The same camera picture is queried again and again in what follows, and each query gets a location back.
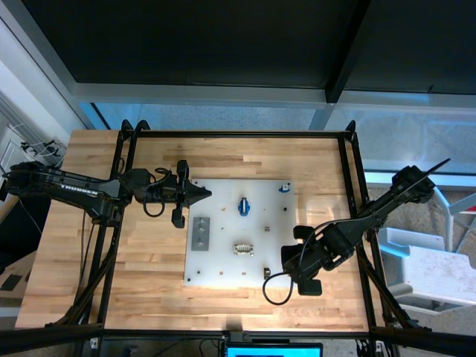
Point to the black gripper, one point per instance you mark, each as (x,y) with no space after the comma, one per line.
(180,193)
(310,260)

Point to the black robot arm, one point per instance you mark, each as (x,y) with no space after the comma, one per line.
(74,186)
(372,213)

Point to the large blue bar holder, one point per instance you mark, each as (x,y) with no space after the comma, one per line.
(240,211)

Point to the white taskboard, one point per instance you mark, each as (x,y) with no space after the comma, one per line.
(230,260)

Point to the small black connector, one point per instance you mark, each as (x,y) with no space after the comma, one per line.
(267,272)

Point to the grey metal plate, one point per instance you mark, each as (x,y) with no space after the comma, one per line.
(195,236)

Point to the beige connector housing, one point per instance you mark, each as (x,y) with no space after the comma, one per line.
(244,249)

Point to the clear plastic tub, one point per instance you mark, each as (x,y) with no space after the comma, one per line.
(321,210)

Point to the blue-edged screen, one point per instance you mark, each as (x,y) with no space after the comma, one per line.
(273,351)

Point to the white plastic step stool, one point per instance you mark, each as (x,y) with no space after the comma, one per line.
(435,267)

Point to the red plastic piece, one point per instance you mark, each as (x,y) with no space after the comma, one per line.
(469,211)

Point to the cardboard box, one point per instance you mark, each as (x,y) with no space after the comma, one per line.
(15,267)

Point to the black diagonal beam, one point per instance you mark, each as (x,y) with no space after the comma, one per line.
(346,48)

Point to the black aluminium frame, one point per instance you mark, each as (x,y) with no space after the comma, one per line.
(238,134)

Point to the black table-edge camera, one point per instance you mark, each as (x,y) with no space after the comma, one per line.
(236,336)

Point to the grey window sill rail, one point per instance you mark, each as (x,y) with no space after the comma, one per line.
(223,91)

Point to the white metal chair frame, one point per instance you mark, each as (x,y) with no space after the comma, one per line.
(448,223)

